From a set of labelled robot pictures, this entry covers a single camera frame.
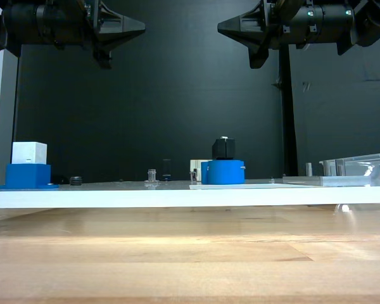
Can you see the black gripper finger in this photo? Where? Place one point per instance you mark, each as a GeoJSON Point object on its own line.
{"type": "Point", "coordinates": [250, 39]}
{"type": "Point", "coordinates": [114, 39]}
{"type": "Point", "coordinates": [114, 22]}
{"type": "Point", "coordinates": [250, 22]}

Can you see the black upright beam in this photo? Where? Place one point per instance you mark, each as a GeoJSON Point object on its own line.
{"type": "Point", "coordinates": [286, 111]}

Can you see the black block with silver screw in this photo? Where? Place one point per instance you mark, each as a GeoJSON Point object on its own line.
{"type": "Point", "coordinates": [223, 149]}

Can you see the white cube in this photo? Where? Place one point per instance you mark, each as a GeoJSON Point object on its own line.
{"type": "Point", "coordinates": [28, 152]}

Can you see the blue round holder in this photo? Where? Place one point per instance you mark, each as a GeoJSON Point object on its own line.
{"type": "Point", "coordinates": [225, 174]}

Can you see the beige connector housing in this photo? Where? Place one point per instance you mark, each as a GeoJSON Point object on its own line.
{"type": "Point", "coordinates": [196, 166]}

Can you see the small black socket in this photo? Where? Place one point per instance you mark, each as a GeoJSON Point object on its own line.
{"type": "Point", "coordinates": [166, 168]}

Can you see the black knurled knob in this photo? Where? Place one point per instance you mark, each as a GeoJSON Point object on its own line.
{"type": "Point", "coordinates": [76, 181]}

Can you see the grey metal bar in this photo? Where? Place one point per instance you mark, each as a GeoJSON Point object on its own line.
{"type": "Point", "coordinates": [301, 180]}

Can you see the clear plastic tub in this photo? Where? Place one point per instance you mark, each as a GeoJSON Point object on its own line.
{"type": "Point", "coordinates": [351, 164]}

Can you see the blue square holder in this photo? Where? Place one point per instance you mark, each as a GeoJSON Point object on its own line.
{"type": "Point", "coordinates": [25, 175]}

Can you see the white board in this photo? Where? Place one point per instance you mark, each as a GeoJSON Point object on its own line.
{"type": "Point", "coordinates": [114, 198]}

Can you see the grey metal post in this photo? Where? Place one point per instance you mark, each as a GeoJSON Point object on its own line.
{"type": "Point", "coordinates": [308, 169]}

